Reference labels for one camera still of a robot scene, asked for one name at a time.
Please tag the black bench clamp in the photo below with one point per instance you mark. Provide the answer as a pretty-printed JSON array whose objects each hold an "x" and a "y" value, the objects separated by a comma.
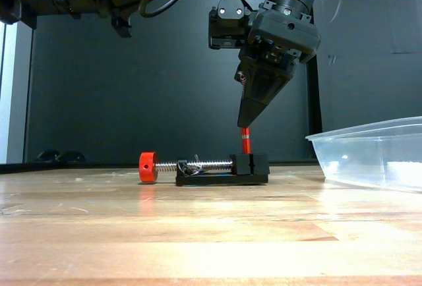
[{"x": 250, "y": 167}]

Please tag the silver threaded rod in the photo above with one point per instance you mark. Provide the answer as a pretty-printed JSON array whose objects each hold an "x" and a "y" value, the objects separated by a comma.
[{"x": 214, "y": 164}]

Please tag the clear plastic tub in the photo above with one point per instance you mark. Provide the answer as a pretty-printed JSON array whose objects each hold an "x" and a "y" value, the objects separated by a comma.
[{"x": 362, "y": 154}]

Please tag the black rounded clamp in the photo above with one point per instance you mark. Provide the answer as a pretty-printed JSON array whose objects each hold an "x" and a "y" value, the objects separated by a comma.
[
  {"x": 72, "y": 157},
  {"x": 49, "y": 155}
]

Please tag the red round knob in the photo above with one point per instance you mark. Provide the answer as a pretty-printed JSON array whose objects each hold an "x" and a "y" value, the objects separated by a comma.
[{"x": 150, "y": 174}]

